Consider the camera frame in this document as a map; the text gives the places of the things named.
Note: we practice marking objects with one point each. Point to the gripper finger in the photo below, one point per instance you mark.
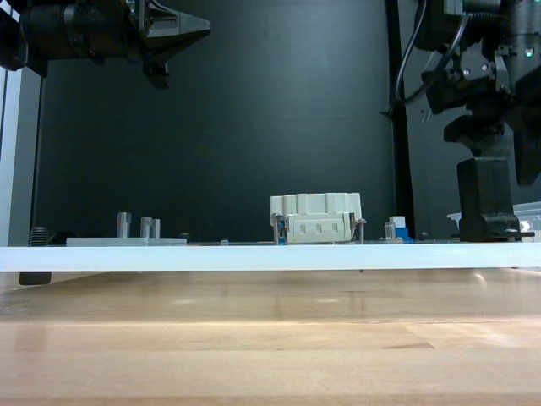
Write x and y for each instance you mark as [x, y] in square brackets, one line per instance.
[177, 29]
[528, 148]

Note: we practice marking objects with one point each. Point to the black threaded standoff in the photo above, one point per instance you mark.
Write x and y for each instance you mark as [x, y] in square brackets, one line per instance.
[39, 237]

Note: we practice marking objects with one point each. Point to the beige connector socket base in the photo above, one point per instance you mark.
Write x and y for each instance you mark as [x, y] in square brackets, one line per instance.
[315, 228]

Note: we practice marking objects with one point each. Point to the grey metal plate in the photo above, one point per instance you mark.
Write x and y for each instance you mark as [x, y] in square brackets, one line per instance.
[105, 241]

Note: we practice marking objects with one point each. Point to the black screw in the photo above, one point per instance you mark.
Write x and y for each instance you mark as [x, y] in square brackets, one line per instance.
[424, 235]
[184, 235]

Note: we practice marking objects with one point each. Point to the tall black connector housing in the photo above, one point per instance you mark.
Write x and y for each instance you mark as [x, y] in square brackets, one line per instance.
[484, 190]

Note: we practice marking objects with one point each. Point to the white task board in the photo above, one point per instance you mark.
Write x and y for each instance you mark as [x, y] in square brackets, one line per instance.
[253, 258]

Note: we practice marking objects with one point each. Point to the black vertical beam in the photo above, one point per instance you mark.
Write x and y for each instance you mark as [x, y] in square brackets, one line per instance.
[401, 169]

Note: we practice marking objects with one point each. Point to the silver forked metal post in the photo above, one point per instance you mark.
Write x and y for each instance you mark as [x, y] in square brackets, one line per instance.
[145, 228]

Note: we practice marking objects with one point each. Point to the blue and white connector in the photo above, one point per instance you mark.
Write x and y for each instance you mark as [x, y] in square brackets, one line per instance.
[401, 234]

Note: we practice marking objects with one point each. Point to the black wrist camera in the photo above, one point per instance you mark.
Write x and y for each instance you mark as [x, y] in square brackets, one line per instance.
[456, 95]

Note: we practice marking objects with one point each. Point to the black rubber foot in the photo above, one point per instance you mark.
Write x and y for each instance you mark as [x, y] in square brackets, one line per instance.
[35, 278]

